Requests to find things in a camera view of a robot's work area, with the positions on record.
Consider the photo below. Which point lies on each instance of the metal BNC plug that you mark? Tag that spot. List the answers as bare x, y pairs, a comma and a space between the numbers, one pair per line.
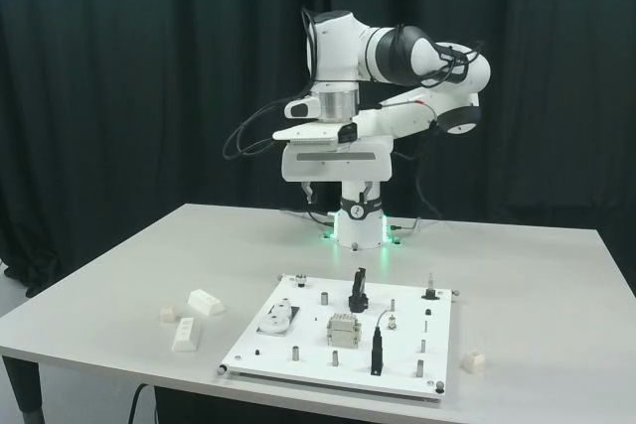
393, 322

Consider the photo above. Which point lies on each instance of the white task board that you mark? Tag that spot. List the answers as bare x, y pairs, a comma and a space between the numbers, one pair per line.
308, 344

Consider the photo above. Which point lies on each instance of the beige metal waterproof plug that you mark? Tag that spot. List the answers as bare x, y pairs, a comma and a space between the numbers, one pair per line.
343, 329

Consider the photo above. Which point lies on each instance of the black USB plug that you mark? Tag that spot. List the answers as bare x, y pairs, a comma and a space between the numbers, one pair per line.
376, 349

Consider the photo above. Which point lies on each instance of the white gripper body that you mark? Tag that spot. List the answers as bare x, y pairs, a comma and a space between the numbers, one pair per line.
338, 166

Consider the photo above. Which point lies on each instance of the small metal plug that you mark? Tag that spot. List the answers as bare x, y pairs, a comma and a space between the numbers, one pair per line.
301, 280

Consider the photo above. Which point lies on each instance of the white large gear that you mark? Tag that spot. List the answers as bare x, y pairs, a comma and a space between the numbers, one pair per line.
272, 325

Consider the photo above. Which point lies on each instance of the black table leg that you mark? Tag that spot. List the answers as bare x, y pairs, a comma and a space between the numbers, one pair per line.
22, 389

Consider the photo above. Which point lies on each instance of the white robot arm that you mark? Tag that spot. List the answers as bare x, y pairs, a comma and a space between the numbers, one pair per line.
343, 42

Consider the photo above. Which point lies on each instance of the metal round peg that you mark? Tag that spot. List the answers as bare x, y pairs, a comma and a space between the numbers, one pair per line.
296, 353
326, 298

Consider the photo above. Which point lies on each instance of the white medium gear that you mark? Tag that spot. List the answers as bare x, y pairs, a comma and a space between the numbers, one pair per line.
282, 308

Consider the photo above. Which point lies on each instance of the small white holder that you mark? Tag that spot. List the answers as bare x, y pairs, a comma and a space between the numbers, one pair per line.
473, 361
167, 314

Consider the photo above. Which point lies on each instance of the metal bolt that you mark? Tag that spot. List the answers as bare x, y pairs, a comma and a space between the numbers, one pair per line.
430, 285

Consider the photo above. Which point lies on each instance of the black curtain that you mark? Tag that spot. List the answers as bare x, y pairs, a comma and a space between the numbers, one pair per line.
124, 71

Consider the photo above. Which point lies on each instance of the long white holder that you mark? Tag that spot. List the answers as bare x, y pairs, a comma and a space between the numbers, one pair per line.
186, 334
205, 302

